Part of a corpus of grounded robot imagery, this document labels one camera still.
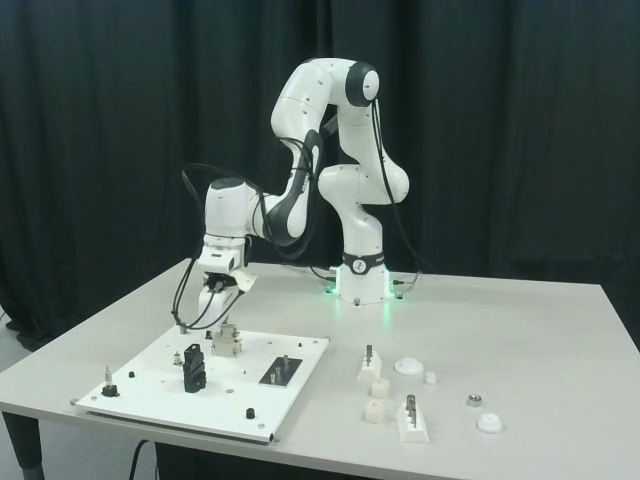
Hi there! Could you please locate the black floor cable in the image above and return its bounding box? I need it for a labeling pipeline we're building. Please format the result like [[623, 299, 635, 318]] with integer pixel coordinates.
[[130, 438, 154, 480]]

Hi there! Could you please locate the dark table leg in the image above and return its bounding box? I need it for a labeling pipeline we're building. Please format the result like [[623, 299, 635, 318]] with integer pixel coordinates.
[[0, 412, 41, 480]]

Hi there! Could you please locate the white peg holder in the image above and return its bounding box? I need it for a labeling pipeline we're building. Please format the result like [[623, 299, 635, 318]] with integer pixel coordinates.
[[394, 402, 430, 444], [355, 352, 386, 384]]

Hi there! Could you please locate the black cabinet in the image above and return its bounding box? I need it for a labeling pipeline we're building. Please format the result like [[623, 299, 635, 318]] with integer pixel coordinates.
[[154, 439, 361, 480]]

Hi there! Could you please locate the black D-SUB plug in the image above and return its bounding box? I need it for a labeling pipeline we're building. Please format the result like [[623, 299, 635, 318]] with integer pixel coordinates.
[[180, 342, 207, 394]]

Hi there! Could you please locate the white task board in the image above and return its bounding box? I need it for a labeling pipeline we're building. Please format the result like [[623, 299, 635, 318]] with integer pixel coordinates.
[[69, 319, 332, 444]]

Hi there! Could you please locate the black curtain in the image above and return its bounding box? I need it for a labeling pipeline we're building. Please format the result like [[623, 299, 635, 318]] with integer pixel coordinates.
[[0, 0, 640, 346]]

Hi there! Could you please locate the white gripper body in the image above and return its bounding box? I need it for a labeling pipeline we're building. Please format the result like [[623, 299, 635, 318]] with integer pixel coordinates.
[[197, 286, 237, 330]]

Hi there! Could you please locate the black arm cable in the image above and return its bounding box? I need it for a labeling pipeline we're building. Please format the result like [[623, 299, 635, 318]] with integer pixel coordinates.
[[171, 94, 426, 331]]

